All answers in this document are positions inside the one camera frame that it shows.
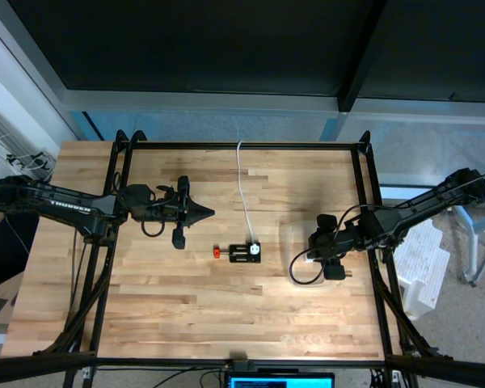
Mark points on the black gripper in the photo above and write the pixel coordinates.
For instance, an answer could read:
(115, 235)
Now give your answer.
(182, 210)
(327, 242)

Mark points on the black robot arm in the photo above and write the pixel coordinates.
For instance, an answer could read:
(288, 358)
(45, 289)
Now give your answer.
(68, 204)
(420, 206)

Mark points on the white power receptacle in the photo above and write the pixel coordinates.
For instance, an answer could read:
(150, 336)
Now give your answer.
(254, 248)

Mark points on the clear plastic tub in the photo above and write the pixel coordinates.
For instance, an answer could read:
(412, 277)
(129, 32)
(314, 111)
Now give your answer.
(297, 236)

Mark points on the black vise with orange knob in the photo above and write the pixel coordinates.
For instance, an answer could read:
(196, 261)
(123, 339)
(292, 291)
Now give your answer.
(238, 254)

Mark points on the white plastic step stool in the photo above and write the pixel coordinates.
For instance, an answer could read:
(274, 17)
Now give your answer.
(422, 266)

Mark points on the laptop screen with blue edge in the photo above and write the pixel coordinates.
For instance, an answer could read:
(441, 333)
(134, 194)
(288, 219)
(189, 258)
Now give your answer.
(279, 382)

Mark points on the cardboard box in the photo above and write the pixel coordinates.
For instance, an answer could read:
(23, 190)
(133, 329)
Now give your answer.
(0, 291)

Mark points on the black aluminium frame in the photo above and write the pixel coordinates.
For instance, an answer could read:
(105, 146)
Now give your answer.
(165, 146)

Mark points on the grey metal chair frame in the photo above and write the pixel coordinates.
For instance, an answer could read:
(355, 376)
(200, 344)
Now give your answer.
(473, 258)

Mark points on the black table-level camera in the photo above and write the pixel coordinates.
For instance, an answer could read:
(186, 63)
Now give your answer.
(239, 361)

